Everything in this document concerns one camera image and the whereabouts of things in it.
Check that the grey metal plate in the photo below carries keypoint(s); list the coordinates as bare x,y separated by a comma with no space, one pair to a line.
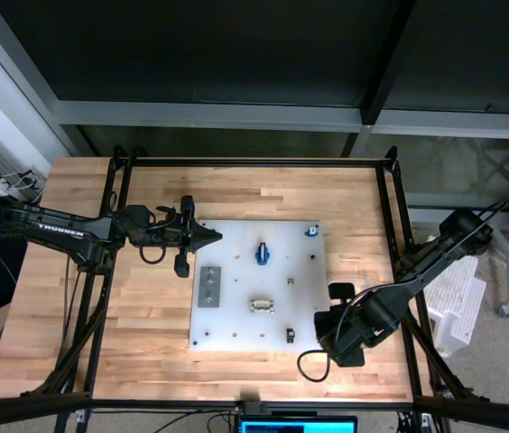
209,288

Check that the small blue white socket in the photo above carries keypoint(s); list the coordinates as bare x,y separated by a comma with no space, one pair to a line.
311,231

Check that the black table-level camera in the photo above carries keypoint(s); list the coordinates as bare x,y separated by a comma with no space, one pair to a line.
253,408

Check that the white ribbed plastic block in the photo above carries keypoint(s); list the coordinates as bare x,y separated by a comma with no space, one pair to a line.
455,302

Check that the grey metal enclosure frame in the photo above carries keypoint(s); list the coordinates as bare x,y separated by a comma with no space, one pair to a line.
191,115

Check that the white taskboard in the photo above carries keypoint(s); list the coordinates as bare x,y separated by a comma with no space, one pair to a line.
259,325

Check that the blue mount with plug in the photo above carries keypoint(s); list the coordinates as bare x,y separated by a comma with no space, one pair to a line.
262,255

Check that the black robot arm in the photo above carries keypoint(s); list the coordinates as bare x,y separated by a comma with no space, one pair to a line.
444,252
56,224

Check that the silver corner bracket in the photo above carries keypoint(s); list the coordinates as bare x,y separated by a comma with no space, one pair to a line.
80,415
426,419

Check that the black aluminium frame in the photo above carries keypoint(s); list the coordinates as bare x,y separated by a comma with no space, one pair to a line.
33,403

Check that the black plastic clamp block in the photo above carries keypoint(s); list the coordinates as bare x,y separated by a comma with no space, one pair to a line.
290,335

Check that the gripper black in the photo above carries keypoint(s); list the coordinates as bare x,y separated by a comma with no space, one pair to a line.
338,331
169,232

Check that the beige connector housing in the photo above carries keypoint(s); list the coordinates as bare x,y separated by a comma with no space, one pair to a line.
261,306

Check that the screen with blue edge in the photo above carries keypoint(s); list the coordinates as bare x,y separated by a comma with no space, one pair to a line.
295,426

